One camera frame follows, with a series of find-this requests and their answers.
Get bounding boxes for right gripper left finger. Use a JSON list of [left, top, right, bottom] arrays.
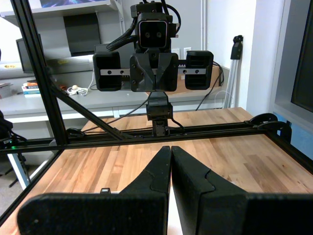
[[17, 146, 172, 235]]

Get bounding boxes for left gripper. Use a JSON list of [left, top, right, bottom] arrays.
[[92, 47, 215, 93]]

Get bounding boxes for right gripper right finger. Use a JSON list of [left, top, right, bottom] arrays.
[[172, 146, 313, 235]]

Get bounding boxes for grey desk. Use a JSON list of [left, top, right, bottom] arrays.
[[0, 89, 227, 123]]

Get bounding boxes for white task board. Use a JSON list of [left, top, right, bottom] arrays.
[[167, 183, 183, 235]]

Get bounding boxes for stack of books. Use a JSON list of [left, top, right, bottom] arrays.
[[21, 82, 42, 98]]

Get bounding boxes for dark computer monitor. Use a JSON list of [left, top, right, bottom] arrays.
[[16, 34, 45, 74]]

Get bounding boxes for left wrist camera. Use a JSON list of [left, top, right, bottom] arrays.
[[136, 12, 179, 49]]

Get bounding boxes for white coiled cable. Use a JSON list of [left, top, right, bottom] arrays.
[[66, 84, 89, 96]]

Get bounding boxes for white wall shelf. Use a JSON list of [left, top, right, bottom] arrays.
[[0, 0, 125, 23]]

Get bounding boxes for black frame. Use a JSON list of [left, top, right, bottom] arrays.
[[0, 0, 313, 222]]

